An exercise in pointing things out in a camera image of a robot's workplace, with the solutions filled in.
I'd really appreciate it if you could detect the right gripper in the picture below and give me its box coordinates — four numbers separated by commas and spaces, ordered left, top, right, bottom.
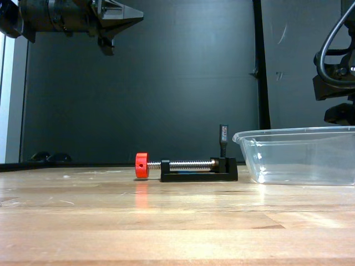
323, 101, 355, 126

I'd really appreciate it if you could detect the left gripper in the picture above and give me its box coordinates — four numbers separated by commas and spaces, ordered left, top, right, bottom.
47, 0, 145, 57

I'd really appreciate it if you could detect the clear plastic container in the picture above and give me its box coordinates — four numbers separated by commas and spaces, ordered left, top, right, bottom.
232, 126, 355, 186

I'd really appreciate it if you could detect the black clamp with red knob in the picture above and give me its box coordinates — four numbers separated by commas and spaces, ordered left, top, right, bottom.
135, 124, 239, 183

